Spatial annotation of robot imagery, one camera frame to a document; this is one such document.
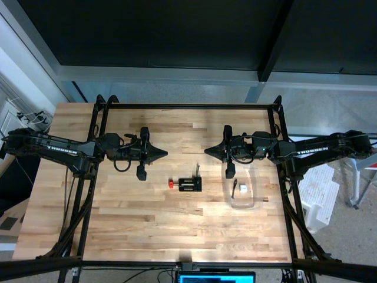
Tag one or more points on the thin grey strip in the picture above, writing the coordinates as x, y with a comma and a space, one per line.
198, 171

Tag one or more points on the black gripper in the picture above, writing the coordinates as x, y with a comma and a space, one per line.
240, 151
132, 151

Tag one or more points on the small black camera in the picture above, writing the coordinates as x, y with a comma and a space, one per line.
187, 263

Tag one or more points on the brown cardboard box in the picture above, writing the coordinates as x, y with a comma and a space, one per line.
11, 218

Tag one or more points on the grey metal stand legs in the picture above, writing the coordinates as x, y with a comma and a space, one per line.
356, 177

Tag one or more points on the small white block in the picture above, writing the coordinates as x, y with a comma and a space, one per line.
244, 188

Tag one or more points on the white plastic step stand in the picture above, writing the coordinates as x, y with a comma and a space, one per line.
318, 191

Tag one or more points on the black curved frame bracket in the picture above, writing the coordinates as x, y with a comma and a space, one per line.
98, 100
111, 98
278, 100

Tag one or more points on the clear plastic container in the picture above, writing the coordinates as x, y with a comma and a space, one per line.
241, 207

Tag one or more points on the orange vise knob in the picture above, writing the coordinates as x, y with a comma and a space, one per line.
171, 183

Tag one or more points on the blue laptop screen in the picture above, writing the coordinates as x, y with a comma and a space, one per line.
215, 278

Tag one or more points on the black mini vise clamp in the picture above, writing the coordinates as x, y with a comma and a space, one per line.
190, 185

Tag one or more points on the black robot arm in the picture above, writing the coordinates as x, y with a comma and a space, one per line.
59, 148
312, 151

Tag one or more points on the black metal frame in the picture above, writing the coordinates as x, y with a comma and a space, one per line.
188, 106

